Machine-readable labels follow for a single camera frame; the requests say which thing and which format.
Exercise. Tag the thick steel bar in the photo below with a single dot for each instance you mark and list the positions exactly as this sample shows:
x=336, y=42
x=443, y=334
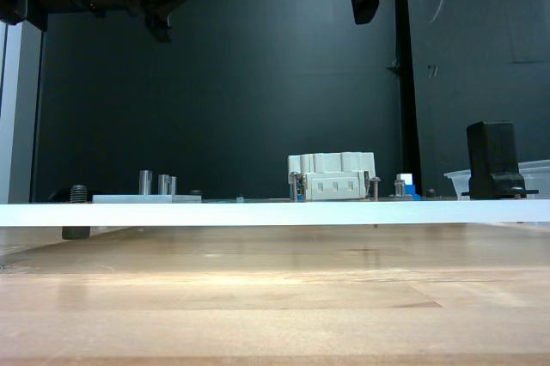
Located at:
x=145, y=183

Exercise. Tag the medium steel bar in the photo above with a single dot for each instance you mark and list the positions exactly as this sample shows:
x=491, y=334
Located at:
x=163, y=185

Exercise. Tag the thin steel bar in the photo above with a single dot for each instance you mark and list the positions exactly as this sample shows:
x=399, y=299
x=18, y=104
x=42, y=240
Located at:
x=173, y=185

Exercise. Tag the grey metal bar plate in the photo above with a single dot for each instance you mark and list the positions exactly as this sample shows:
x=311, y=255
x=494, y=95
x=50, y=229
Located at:
x=129, y=198

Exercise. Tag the white taskboard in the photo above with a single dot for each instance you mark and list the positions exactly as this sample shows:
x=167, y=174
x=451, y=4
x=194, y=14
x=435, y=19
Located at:
x=275, y=213

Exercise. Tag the black corner bolt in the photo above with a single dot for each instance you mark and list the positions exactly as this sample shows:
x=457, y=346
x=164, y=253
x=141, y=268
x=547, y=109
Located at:
x=196, y=192

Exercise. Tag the small blue white connector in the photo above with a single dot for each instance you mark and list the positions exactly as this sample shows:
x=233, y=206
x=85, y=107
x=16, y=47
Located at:
x=408, y=179

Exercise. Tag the silver connector screw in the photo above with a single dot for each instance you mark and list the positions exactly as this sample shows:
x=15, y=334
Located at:
x=374, y=187

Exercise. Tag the beige connector housing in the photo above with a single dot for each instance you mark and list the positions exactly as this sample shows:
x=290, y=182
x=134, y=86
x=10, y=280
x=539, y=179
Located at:
x=335, y=185

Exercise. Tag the small silver socket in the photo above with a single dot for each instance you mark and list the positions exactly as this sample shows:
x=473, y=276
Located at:
x=399, y=190

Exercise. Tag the black threaded standoff screw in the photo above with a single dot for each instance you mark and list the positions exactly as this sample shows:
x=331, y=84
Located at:
x=78, y=194

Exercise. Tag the black plug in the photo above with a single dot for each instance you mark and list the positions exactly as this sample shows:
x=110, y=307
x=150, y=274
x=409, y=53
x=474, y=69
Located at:
x=492, y=155

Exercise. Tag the small black knob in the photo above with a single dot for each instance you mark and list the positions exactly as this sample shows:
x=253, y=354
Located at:
x=430, y=193

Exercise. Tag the clear plastic tub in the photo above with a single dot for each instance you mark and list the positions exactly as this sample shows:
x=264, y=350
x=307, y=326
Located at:
x=455, y=185

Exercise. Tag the black vertical post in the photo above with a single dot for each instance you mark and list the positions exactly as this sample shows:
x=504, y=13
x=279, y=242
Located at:
x=406, y=125

